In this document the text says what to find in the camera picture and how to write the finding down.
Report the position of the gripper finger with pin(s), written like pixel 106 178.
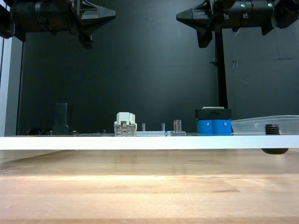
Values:
pixel 107 13
pixel 186 15
pixel 95 24
pixel 198 24

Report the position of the silver connector plate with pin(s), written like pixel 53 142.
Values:
pixel 213 108

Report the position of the black connector block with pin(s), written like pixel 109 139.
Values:
pixel 203 114

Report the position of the tall black connector housing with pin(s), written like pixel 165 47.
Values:
pixel 61 119

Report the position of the beige industrial connector housing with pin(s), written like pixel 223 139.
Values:
pixel 125 123

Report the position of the silver cylindrical connector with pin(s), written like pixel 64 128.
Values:
pixel 177 127

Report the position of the clear plastic tub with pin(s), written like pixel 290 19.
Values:
pixel 252 127

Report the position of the clear plastic bar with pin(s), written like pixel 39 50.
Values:
pixel 149 133

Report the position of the low black fixture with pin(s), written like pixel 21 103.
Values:
pixel 35 131

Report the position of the black threaded screw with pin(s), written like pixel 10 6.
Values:
pixel 272 129

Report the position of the white task board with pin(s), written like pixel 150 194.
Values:
pixel 149 142

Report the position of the black rubber foot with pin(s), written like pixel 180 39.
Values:
pixel 273 151

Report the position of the black frame post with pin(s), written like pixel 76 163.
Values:
pixel 222 81

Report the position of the blue two-lobed mount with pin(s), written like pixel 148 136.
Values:
pixel 216 129

